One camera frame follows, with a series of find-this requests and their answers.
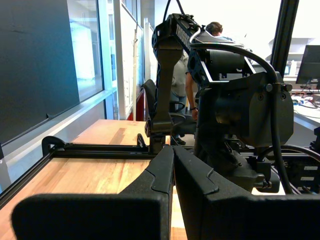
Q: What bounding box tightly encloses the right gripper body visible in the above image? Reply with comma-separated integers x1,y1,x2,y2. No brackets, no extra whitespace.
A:
194,71,295,177

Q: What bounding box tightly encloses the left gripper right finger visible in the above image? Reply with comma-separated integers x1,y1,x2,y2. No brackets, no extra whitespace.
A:
173,146,320,240

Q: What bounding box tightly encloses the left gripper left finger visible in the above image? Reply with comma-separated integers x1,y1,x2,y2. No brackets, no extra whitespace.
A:
11,144,175,240

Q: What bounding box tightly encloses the white desk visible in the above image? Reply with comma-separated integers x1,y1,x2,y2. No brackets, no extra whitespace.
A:
292,107,320,132

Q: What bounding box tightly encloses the person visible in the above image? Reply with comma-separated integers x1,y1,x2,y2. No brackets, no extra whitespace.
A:
171,21,235,146

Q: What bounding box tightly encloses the black computer monitor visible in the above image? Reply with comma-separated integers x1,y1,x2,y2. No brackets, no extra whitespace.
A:
295,44,320,85

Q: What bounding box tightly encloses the black office chair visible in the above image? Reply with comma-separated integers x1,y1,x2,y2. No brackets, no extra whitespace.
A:
143,79,199,146

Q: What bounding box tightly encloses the window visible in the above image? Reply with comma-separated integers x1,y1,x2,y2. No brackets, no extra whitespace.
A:
66,0,105,102

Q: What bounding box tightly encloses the thick black cable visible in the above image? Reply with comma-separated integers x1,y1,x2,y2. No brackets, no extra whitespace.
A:
189,42,295,195

